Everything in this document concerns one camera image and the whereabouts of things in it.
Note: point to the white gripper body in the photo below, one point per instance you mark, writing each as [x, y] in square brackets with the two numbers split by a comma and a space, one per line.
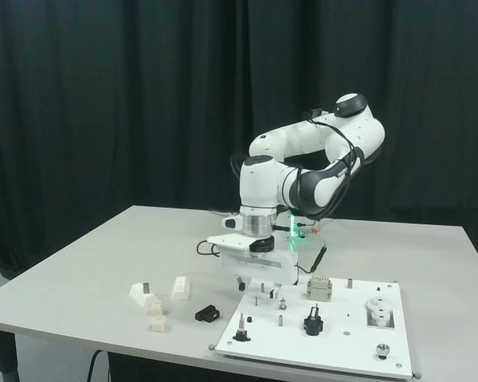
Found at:
[263, 268]

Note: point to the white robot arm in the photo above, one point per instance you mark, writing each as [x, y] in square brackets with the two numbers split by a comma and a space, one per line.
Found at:
[366, 131]

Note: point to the black plug on round base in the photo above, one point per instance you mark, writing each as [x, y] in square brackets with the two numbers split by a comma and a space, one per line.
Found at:
[313, 323]

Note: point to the white sloped peg holder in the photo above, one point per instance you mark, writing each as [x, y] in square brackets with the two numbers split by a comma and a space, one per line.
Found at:
[180, 288]
[137, 296]

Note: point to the thick metal round peg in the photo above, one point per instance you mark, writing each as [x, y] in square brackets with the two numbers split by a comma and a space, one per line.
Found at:
[146, 287]

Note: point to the metal BNC plug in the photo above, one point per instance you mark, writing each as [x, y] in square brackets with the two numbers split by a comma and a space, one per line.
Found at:
[282, 305]

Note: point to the beige multi-pin connector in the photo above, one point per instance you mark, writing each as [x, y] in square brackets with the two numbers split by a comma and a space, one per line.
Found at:
[317, 287]

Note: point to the white mounting plate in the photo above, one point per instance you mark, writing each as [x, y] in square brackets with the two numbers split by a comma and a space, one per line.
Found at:
[228, 241]

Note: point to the small black plug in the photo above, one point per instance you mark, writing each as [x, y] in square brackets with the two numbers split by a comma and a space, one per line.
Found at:
[207, 313]

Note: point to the metal plug on black base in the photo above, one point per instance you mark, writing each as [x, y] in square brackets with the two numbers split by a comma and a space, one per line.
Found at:
[241, 332]

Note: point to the white task board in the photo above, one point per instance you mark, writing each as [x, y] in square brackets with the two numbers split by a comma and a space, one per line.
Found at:
[334, 338]

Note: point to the small white cube holder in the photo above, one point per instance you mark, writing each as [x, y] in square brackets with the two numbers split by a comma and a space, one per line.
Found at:
[159, 323]
[156, 309]

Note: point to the white large gear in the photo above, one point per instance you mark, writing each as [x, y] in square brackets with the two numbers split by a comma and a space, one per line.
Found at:
[375, 303]

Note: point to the white medium gear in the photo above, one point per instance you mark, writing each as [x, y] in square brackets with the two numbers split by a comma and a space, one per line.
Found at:
[381, 312]

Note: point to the white small gear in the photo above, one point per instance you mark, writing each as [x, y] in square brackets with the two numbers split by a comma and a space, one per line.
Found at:
[384, 320]

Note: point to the dark grey table leg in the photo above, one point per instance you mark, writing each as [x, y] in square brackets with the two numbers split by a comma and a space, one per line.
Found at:
[2, 354]

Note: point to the black curtain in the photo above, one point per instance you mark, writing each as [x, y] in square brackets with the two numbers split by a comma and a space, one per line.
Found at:
[63, 79]

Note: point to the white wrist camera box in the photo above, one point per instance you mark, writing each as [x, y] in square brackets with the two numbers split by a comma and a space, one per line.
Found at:
[232, 222]

